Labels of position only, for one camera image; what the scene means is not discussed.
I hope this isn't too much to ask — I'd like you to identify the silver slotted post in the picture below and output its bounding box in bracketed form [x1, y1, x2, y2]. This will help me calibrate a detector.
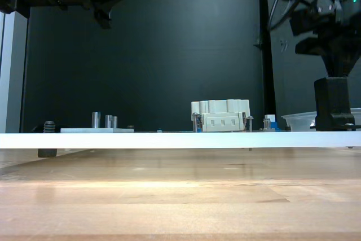
[104, 114, 119, 129]

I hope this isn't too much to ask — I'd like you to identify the beige connector housing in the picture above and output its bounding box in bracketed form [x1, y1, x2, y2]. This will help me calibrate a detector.
[190, 99, 250, 133]

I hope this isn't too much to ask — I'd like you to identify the clear plastic tub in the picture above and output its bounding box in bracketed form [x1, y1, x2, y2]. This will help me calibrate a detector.
[281, 107, 361, 132]

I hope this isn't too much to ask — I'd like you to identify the silver round peg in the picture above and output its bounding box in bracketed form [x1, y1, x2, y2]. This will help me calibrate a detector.
[91, 111, 102, 129]

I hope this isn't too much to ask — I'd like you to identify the black wall column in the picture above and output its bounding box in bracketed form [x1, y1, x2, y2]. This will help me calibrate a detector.
[253, 0, 276, 117]

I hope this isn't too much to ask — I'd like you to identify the silver housing screw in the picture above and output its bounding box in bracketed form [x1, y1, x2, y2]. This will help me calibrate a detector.
[191, 112, 202, 133]
[243, 115, 255, 132]

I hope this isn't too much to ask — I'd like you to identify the white taskboard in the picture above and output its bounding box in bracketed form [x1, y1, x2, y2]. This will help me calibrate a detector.
[0, 132, 361, 150]

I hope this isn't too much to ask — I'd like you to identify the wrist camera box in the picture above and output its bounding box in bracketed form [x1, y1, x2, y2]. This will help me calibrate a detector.
[289, 9, 321, 38]

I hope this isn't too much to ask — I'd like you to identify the grey metal plate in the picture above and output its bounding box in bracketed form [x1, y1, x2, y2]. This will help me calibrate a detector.
[60, 127, 135, 134]

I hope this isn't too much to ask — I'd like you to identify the black USB socket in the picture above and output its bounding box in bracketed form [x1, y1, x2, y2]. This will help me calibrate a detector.
[310, 77, 356, 132]

